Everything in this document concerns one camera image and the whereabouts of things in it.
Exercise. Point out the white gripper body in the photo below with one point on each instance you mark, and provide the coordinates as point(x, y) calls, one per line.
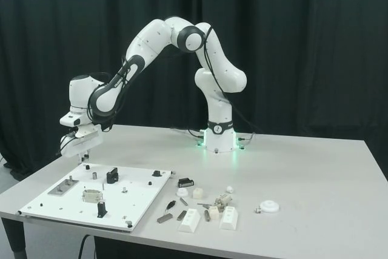
point(83, 144)

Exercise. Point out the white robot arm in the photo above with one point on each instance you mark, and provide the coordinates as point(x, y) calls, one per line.
point(157, 40)

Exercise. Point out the white task board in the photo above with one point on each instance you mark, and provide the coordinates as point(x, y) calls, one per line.
point(130, 198)

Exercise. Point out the black USB plug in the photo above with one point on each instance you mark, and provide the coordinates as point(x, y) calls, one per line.
point(171, 204)

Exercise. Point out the metal square peg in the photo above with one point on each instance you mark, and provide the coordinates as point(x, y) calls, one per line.
point(165, 218)
point(182, 215)

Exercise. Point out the white medium gear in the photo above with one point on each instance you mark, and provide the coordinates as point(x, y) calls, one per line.
point(182, 192)

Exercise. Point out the black D-SUB plug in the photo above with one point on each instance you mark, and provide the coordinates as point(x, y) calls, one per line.
point(185, 182)

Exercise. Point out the dark table leg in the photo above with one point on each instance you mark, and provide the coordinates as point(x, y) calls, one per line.
point(12, 237)

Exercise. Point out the metal round peg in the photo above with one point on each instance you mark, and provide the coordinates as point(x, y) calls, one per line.
point(183, 201)
point(206, 215)

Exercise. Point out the small white cube holder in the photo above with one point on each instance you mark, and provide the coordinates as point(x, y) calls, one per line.
point(198, 193)
point(213, 212)

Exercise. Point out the white peg holder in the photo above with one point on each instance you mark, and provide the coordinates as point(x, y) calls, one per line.
point(188, 221)
point(229, 218)

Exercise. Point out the beige waterproof plug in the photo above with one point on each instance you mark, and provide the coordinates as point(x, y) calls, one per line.
point(222, 200)

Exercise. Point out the white small gear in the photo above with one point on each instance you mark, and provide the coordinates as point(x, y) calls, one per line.
point(230, 188)

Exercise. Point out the metal BNC plug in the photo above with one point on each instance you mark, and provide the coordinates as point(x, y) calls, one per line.
point(258, 210)

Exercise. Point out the white large gear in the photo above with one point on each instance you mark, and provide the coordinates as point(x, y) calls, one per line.
point(270, 206)

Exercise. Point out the black curtain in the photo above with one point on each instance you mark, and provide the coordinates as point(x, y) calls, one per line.
point(303, 43)

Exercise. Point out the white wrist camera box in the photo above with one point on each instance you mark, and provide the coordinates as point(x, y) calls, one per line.
point(70, 119)

